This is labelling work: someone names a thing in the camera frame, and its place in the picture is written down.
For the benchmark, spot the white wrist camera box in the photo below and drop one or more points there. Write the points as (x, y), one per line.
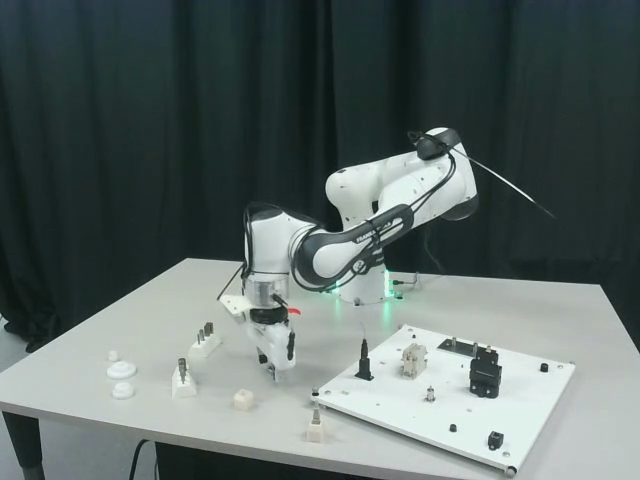
(234, 305)

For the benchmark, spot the metal BNC plug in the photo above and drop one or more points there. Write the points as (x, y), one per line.
(430, 394)

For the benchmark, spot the metal square peg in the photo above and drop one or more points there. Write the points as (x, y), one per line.
(316, 416)

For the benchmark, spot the black curtains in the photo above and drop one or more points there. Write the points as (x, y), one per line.
(100, 100)

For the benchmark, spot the white medium gear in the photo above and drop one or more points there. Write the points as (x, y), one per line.
(122, 390)

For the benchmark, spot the white small peg holder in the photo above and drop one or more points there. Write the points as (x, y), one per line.
(315, 432)

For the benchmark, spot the white three-hole peg holder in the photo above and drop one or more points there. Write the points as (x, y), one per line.
(205, 347)

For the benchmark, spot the empty white cube holder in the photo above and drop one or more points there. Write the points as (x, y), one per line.
(243, 400)

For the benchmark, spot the beige connector block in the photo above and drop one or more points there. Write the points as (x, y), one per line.
(413, 360)

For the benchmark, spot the white small gear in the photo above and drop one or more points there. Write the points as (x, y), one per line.
(113, 356)

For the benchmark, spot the small metal cylinder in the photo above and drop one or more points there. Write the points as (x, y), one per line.
(315, 389)

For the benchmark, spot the white large gear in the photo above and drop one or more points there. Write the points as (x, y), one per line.
(121, 372)

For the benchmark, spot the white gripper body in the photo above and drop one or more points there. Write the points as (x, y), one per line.
(275, 345)

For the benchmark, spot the metal round peg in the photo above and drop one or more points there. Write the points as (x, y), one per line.
(182, 369)

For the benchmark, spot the white task board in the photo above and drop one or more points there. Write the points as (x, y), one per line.
(440, 400)

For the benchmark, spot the black table leg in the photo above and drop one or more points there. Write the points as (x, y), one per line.
(20, 445)

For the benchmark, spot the metal angled connector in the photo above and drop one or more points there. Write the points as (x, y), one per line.
(410, 281)

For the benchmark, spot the black D-SUB plug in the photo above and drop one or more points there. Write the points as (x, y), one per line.
(485, 372)

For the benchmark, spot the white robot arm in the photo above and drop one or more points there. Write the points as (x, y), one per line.
(350, 200)

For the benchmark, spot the white wedge peg holder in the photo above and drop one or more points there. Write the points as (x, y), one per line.
(184, 389)

